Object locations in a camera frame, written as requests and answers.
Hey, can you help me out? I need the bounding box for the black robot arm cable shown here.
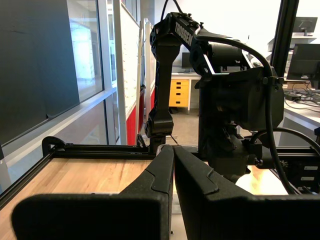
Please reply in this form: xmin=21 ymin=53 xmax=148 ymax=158
xmin=160 ymin=0 xmax=185 ymax=20
xmin=248 ymin=127 xmax=320 ymax=151
xmin=198 ymin=34 xmax=297 ymax=196

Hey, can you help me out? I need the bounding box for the white partition with red base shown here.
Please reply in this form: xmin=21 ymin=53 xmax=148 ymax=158
xmin=113 ymin=0 xmax=145 ymax=146

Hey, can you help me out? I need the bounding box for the black aluminium frame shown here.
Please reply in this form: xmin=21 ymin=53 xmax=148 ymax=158
xmin=0 ymin=0 xmax=320 ymax=208

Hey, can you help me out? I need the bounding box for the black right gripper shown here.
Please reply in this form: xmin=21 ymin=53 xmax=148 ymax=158
xmin=202 ymin=127 xmax=263 ymax=177

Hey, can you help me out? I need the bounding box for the yellow drawer cabinet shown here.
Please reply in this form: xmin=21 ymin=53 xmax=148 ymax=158
xmin=169 ymin=79 xmax=190 ymax=108

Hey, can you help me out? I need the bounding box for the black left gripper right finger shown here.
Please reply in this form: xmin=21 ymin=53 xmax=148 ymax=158
xmin=174 ymin=146 xmax=320 ymax=240

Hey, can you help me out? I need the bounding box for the grey metal window ledge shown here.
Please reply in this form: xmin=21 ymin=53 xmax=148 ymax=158
xmin=0 ymin=87 xmax=118 ymax=161

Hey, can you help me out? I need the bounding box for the small black monitor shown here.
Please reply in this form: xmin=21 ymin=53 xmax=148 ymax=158
xmin=181 ymin=52 xmax=193 ymax=70

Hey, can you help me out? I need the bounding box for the white lab desk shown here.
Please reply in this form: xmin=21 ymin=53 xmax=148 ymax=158
xmin=282 ymin=84 xmax=320 ymax=148

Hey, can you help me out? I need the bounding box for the white wall shelf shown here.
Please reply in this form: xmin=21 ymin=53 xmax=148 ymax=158
xmin=267 ymin=33 xmax=317 ymax=52

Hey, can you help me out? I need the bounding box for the black monitor on shelf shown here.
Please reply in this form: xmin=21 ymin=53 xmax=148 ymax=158
xmin=292 ymin=16 xmax=318 ymax=35

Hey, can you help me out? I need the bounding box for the large black monitor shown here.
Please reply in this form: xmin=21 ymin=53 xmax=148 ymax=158
xmin=286 ymin=43 xmax=320 ymax=81

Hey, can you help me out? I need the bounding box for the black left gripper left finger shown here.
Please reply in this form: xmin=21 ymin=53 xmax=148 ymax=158
xmin=11 ymin=146 xmax=175 ymax=240

